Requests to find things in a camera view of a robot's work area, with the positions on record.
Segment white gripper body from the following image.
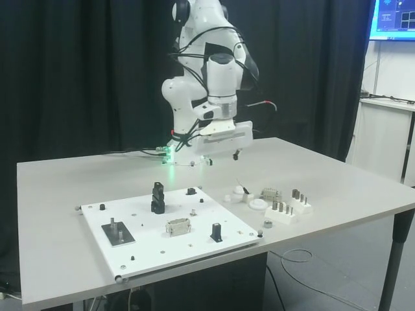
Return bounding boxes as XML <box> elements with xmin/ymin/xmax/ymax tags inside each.
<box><xmin>193</xmin><ymin>120</ymin><xmax>254</xmax><ymax>157</ymax></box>

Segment black USB plug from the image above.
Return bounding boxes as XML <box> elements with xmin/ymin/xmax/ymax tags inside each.
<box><xmin>235</xmin><ymin>177</ymin><xmax>251</xmax><ymax>196</ymax></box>

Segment white medium gear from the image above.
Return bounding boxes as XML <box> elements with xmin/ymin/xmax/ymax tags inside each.
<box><xmin>231</xmin><ymin>186</ymin><xmax>247</xmax><ymax>203</ymax></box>

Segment beige waterproof plug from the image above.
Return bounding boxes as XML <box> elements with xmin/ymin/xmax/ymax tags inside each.
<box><xmin>259</xmin><ymin>187</ymin><xmax>282</xmax><ymax>200</ymax></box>

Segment black D-SUB plug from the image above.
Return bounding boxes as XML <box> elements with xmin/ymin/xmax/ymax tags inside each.
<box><xmin>150</xmin><ymin>181</ymin><xmax>167</xmax><ymax>215</ymax></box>

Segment white round peg holder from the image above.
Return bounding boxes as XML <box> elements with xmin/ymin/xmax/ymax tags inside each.
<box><xmin>265</xmin><ymin>207</ymin><xmax>298</xmax><ymax>226</ymax></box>

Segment white square peg holder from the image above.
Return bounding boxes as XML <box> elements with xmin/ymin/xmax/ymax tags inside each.
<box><xmin>287</xmin><ymin>198</ymin><xmax>314</xmax><ymax>216</ymax></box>

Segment white task board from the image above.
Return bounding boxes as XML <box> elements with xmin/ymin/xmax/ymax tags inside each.
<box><xmin>75</xmin><ymin>185</ymin><xmax>266</xmax><ymax>283</ymax></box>

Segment black cabinet under table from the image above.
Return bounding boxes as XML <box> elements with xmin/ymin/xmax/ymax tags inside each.
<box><xmin>82</xmin><ymin>251</ymin><xmax>269</xmax><ymax>311</ymax></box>

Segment white cabinet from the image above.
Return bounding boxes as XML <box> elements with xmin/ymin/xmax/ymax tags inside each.
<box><xmin>345</xmin><ymin>97</ymin><xmax>415</xmax><ymax>189</ymax></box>

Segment black curtain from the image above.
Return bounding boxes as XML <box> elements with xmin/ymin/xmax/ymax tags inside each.
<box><xmin>0</xmin><ymin>0</ymin><xmax>379</xmax><ymax>292</ymax></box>

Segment black table leg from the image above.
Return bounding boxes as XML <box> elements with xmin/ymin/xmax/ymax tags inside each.
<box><xmin>378</xmin><ymin>212</ymin><xmax>408</xmax><ymax>311</ymax></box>

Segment blue screen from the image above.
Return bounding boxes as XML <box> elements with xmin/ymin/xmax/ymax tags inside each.
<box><xmin>368</xmin><ymin>0</ymin><xmax>415</xmax><ymax>42</ymax></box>

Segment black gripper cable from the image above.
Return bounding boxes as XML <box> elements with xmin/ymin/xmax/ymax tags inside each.
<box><xmin>185</xmin><ymin>118</ymin><xmax>211</xmax><ymax>154</ymax></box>

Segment black base cable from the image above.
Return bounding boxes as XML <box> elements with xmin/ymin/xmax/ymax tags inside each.
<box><xmin>110</xmin><ymin>146</ymin><xmax>172</xmax><ymax>157</ymax></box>

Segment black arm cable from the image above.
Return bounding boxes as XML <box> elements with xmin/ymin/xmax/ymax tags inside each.
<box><xmin>170</xmin><ymin>48</ymin><xmax>211</xmax><ymax>95</ymax></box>

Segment black wrist loop cable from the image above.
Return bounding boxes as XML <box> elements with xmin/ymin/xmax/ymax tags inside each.
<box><xmin>168</xmin><ymin>27</ymin><xmax>250</xmax><ymax>98</ymax></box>

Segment grey floor cable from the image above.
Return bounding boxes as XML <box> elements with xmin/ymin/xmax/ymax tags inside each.
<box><xmin>280</xmin><ymin>248</ymin><xmax>415</xmax><ymax>294</ymax></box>

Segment black floor cable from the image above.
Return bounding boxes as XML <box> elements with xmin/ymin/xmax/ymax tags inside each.
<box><xmin>266</xmin><ymin>264</ymin><xmax>285</xmax><ymax>311</ymax></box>

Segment black cables on cabinet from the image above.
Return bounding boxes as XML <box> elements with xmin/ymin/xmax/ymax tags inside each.
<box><xmin>360</xmin><ymin>91</ymin><xmax>415</xmax><ymax>105</ymax></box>

